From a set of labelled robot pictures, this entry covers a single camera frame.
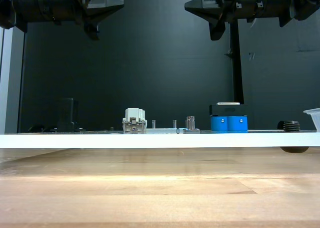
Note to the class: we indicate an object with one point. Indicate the grey multi-pin connector housing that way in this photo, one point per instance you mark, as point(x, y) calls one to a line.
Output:
point(133, 120)

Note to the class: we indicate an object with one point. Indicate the blue D-sub connector block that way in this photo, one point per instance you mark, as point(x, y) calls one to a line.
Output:
point(228, 124)

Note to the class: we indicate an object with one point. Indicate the small metal coaxial connector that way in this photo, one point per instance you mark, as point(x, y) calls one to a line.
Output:
point(191, 124)

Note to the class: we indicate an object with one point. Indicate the black socket block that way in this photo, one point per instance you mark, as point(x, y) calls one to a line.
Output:
point(67, 112)

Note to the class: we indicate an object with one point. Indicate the grey metal pin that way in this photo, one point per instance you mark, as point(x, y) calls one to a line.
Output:
point(153, 124)
point(174, 124)

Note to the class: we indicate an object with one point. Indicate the aluminium plate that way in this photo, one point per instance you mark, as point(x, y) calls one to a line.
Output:
point(162, 131)

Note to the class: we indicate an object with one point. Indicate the white task board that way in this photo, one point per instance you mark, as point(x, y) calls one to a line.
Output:
point(160, 140)

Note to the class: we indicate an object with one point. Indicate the black knurled screw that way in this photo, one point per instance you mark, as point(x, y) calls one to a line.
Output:
point(288, 126)

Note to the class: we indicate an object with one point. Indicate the clear plastic tub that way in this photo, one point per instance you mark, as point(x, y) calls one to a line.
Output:
point(313, 117)

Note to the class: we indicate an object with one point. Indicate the black rubber board foot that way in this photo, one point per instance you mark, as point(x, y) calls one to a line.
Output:
point(293, 149)

